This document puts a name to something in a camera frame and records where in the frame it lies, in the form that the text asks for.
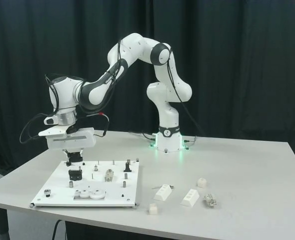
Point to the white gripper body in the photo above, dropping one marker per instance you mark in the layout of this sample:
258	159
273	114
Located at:
72	141

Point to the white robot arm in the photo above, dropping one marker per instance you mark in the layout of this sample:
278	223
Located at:
167	120

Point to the small black plug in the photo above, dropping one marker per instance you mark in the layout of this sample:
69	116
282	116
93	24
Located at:
68	164

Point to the flat white mounting plate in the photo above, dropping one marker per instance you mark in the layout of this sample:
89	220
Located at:
53	131

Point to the metal BNC plug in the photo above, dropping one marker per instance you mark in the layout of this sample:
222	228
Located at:
96	168

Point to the white small gear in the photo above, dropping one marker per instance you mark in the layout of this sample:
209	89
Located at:
77	194

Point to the white task board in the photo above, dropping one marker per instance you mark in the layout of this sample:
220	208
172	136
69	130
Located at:
62	195

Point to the white medium gear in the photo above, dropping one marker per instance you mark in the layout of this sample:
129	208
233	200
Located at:
85	195

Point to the metal bolt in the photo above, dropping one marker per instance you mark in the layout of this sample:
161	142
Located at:
47	193

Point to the black tall plug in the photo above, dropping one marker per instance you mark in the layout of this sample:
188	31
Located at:
127	167

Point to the long white holder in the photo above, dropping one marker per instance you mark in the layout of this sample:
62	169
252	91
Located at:
162	193
190	198

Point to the small white cube holder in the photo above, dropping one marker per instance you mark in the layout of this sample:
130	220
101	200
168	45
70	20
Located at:
153	209
202	183

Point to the black curtain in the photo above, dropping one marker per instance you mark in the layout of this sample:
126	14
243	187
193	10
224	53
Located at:
37	37

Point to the beige metal waterproof plug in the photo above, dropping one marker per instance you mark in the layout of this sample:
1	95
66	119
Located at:
212	200

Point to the small white camera box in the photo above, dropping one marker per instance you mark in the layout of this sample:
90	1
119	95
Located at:
51	120

